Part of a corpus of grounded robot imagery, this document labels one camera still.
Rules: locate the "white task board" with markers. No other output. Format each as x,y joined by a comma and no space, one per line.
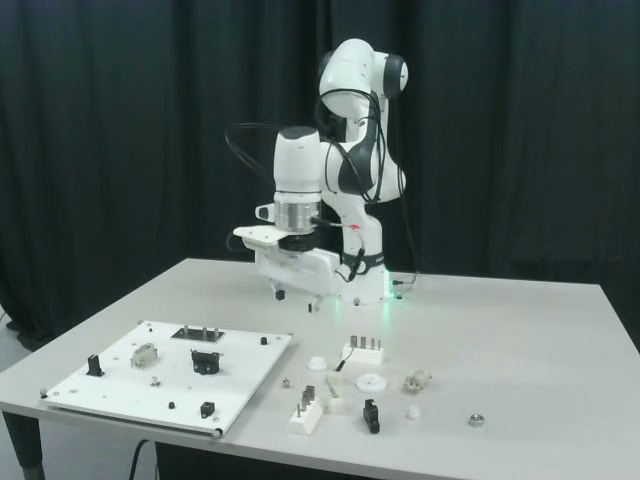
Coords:
125,395

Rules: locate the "grey waterproof plug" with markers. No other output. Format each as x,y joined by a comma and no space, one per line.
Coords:
417,381

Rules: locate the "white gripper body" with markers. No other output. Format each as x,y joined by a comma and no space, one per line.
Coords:
300,270

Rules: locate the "small white square holder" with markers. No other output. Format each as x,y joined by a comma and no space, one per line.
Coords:
336,406

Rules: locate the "black curtain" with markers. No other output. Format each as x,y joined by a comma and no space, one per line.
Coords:
100,100

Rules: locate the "white large gear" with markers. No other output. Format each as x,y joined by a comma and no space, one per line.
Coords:
371,385

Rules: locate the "black D-SUB plug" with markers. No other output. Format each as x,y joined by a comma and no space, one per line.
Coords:
370,415

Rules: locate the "white medium gear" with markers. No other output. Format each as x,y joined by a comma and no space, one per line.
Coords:
316,363

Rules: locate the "dark grey table leg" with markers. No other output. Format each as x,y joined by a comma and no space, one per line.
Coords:
20,450

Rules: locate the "metal nut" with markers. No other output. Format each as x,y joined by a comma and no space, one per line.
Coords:
475,420

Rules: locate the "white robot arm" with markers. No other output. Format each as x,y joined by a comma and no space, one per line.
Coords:
350,60

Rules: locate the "flat white mounting plate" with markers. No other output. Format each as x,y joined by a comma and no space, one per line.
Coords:
255,234

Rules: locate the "white square peg holder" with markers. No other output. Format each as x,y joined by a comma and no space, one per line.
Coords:
300,424

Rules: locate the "large metal square peg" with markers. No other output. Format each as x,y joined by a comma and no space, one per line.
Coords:
313,393

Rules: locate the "white small gear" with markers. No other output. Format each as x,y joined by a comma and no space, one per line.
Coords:
411,413

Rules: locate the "white round peg holder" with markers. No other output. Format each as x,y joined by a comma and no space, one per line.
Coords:
367,356

